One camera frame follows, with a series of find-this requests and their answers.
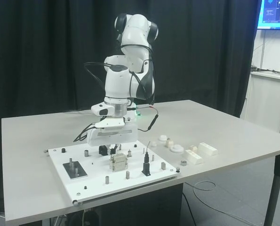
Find black curtains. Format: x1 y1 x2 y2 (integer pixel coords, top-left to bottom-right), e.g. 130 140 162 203
0 0 260 215

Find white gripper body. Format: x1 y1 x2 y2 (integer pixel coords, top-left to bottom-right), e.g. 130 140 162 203
87 124 139 146

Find black table leg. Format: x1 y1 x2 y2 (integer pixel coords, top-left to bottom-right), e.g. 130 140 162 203
264 155 280 226

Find white cabinet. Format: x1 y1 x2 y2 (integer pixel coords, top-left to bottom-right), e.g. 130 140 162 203
240 70 280 137

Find thin black cable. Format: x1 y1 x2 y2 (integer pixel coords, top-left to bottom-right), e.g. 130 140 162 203
250 66 280 76

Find beige waterproof plug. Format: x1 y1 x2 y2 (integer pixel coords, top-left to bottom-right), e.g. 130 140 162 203
109 154 128 170

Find white task board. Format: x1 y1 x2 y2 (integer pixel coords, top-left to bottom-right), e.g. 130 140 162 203
43 140 182 205

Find black USB plug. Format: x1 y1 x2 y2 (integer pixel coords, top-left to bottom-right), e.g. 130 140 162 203
141 141 152 178

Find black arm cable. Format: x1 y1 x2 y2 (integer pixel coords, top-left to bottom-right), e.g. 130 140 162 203
73 42 156 142

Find grey floor cable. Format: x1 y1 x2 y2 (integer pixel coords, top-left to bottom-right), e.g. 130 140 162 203
192 180 272 226

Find long white peg holder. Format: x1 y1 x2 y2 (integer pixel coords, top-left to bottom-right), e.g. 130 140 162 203
182 149 203 165
197 142 218 156

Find blue screen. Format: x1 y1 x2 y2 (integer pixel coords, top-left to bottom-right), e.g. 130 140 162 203
257 0 280 31

